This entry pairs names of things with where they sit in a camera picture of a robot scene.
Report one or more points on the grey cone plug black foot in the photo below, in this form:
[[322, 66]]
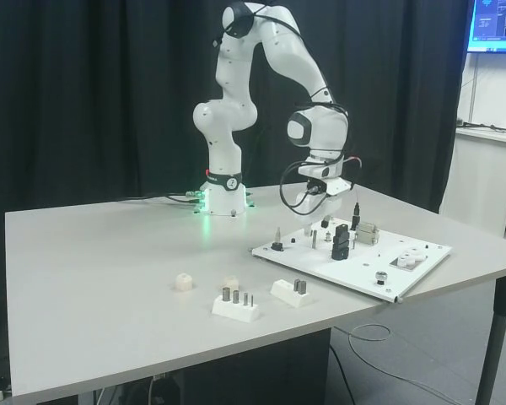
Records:
[[278, 240]]

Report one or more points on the white holder for round pegs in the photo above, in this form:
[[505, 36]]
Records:
[[236, 312]]

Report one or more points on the metal square peg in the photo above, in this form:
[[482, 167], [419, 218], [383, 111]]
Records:
[[297, 285], [303, 286]]

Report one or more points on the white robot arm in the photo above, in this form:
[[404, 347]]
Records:
[[232, 118]]

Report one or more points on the black D-SUB plug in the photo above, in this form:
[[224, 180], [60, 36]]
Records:
[[340, 242]]

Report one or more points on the white holder for square pegs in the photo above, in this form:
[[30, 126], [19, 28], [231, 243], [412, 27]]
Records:
[[289, 293]]

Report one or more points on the white cabinet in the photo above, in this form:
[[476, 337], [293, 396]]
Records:
[[489, 181]]

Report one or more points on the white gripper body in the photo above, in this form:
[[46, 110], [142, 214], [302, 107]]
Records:
[[316, 208]]

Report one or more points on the metal BNC plug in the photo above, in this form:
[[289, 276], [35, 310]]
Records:
[[380, 277]]

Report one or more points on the black curtains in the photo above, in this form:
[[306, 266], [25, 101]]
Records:
[[88, 93]]

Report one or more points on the blue screen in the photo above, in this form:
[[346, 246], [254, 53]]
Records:
[[495, 25]]

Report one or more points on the white task board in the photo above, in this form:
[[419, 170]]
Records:
[[362, 261]]

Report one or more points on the medium metal round peg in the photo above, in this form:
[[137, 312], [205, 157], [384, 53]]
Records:
[[236, 296]]

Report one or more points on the white gear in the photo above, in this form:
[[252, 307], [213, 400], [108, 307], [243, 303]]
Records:
[[410, 258]]

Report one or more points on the small white camera box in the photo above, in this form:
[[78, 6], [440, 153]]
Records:
[[320, 170]]

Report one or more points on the small white cube holder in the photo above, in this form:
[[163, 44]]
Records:
[[231, 281], [184, 282]]

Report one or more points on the small metal round peg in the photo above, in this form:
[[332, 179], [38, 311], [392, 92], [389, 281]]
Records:
[[245, 298]]

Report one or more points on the large metal round peg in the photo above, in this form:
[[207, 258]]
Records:
[[226, 294]]

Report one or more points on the black table leg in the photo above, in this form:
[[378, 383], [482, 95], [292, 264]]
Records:
[[495, 337]]

